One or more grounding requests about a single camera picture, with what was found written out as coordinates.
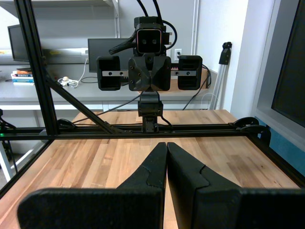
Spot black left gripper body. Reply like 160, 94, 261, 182
96, 51, 203, 91

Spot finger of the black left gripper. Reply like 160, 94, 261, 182
150, 56, 172, 92
129, 57, 151, 92

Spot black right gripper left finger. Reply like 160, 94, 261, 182
17, 142, 167, 229

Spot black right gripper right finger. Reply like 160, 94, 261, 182
167, 142, 305, 229

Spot grey desk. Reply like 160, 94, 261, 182
0, 62, 219, 113

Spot black computer monitor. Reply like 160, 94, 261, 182
87, 38, 137, 73
7, 23, 31, 63

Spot white metal shelving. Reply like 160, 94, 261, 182
0, 0, 121, 40

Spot stack of books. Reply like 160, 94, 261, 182
10, 69, 35, 86

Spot sleeved left arm cable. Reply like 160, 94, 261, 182
109, 35, 137, 55

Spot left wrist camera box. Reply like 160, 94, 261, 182
136, 28, 162, 54

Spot black left camera cable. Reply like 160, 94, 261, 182
162, 20, 178, 48

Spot white coiled charger cable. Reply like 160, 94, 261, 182
57, 75, 79, 88

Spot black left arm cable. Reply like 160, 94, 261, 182
152, 0, 165, 20
136, 0, 150, 18

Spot black aluminium frame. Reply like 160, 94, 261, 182
0, 0, 305, 200

